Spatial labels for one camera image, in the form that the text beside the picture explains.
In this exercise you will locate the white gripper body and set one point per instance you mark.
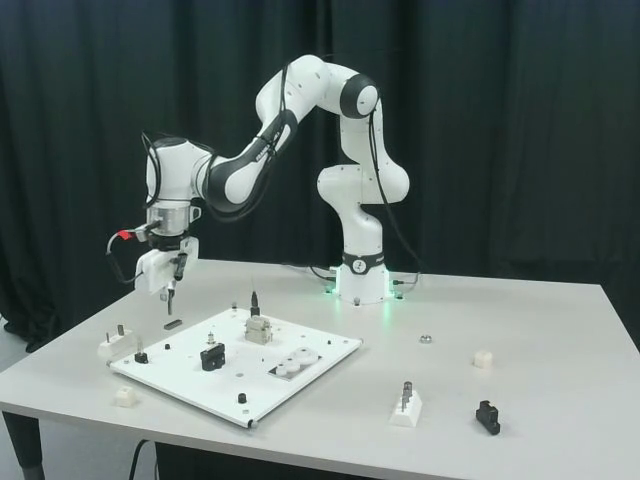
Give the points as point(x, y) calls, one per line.
point(155, 272)

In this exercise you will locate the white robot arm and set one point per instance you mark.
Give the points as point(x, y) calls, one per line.
point(360, 210)

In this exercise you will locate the white square peg holder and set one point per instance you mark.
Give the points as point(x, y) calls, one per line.
point(117, 347)

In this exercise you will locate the thick metal round peg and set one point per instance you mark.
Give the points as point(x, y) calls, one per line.
point(408, 389)

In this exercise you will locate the white round peg holder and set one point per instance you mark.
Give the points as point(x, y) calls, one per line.
point(407, 417)

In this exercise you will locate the thin black rod with red tag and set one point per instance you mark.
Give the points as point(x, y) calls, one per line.
point(180, 265)

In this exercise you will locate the small dark USB plug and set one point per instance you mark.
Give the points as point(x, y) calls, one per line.
point(173, 324)

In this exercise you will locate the metal BNC plug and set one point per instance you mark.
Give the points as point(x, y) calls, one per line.
point(212, 340)

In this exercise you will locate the small metal bolt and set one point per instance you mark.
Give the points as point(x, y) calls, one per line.
point(234, 311)

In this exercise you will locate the white task board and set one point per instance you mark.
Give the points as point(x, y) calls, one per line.
point(175, 385)

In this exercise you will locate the black waterproof plug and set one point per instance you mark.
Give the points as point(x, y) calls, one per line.
point(255, 302)

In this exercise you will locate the small white holder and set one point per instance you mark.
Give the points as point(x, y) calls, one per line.
point(483, 359)
point(126, 397)

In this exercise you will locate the white small gear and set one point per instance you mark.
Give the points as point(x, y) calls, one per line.
point(281, 371)

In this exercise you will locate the white medium gear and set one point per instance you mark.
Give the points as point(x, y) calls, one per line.
point(292, 366)

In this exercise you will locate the white large gear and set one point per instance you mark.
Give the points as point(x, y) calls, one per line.
point(306, 356)

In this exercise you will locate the black table leg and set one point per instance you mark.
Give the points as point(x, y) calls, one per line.
point(25, 445)

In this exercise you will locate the small metal nut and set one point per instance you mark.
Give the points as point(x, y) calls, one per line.
point(426, 339)

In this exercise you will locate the black D-SUB plug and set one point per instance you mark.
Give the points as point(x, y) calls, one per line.
point(487, 415)

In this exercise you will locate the black curtain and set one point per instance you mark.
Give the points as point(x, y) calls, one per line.
point(500, 100)

